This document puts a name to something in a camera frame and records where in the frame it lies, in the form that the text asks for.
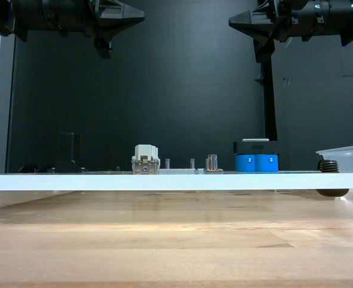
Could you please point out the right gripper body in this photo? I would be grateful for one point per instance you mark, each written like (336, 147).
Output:
(314, 18)

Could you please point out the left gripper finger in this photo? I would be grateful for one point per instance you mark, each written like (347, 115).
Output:
(116, 15)

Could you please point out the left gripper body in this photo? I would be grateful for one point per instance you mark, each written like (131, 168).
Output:
(53, 13)

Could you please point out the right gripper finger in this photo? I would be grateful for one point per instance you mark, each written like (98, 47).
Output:
(254, 22)

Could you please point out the beige many-pin connector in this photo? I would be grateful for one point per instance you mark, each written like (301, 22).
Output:
(146, 159)

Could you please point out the steel bar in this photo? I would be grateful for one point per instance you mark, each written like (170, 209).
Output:
(255, 139)

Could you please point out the black block with slot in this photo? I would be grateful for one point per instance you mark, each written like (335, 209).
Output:
(254, 147)

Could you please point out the tall black block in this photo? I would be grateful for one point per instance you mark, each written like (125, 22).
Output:
(67, 151)

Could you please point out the blue socket block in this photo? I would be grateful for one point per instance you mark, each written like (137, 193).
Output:
(267, 163)
(245, 163)

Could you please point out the clear plastic container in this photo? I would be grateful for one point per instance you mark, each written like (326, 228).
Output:
(347, 157)

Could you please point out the tall steel peg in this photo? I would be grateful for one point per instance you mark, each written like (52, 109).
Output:
(213, 162)

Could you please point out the black threaded stud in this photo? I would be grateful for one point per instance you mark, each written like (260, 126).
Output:
(329, 166)

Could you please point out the short steel peg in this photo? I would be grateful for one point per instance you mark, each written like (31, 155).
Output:
(207, 165)

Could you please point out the white task board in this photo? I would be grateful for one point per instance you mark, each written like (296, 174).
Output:
(176, 181)

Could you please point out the black frame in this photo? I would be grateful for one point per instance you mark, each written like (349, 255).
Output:
(269, 102)

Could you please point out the clear plastic post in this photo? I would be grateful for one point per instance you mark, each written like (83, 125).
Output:
(192, 163)
(167, 163)

